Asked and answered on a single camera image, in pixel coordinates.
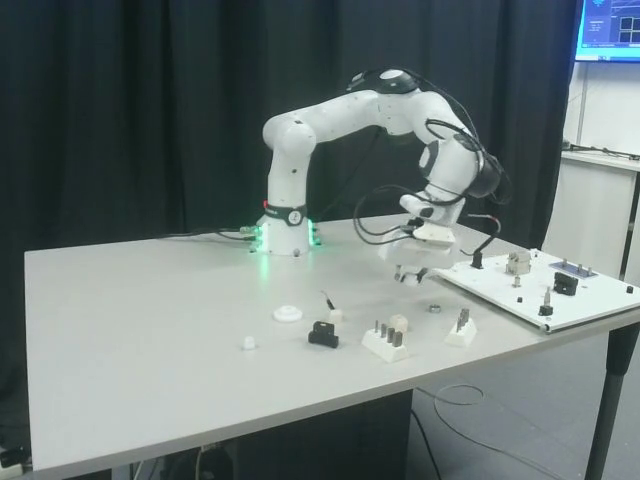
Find white large gear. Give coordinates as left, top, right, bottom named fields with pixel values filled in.
left=272, top=303, right=304, bottom=324

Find black curtains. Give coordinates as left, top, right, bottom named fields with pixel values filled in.
left=0, top=0, right=587, bottom=257

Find grey cable on floor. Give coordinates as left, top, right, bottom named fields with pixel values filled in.
left=413, top=382, right=592, bottom=452

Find blue screen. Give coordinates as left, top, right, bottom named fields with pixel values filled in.
left=572, top=0, right=640, bottom=65

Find black looped cable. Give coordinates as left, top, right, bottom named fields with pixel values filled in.
left=351, top=184, right=417, bottom=247

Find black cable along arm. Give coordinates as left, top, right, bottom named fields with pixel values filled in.
left=349, top=68, right=513, bottom=205

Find white task board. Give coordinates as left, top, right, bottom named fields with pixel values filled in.
left=430, top=246, right=640, bottom=335

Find black D-SUB plug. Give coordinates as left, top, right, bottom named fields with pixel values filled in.
left=307, top=320, right=342, bottom=349

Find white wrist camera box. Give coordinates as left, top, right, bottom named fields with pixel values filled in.
left=398, top=192, right=437, bottom=221

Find black cables at arm foot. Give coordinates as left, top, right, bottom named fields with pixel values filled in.
left=158, top=225, right=262, bottom=244

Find black box under table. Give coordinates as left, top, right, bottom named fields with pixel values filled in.
left=219, top=388, right=417, bottom=480

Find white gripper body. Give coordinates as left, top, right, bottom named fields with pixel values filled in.
left=377, top=242, right=455, bottom=275

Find white peg holder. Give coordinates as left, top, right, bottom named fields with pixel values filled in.
left=445, top=319, right=479, bottom=348
left=361, top=327, right=411, bottom=363

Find dark table leg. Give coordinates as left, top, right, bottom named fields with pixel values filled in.
left=583, top=319, right=632, bottom=480

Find white cabinet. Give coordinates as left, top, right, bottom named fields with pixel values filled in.
left=551, top=147, right=640, bottom=282

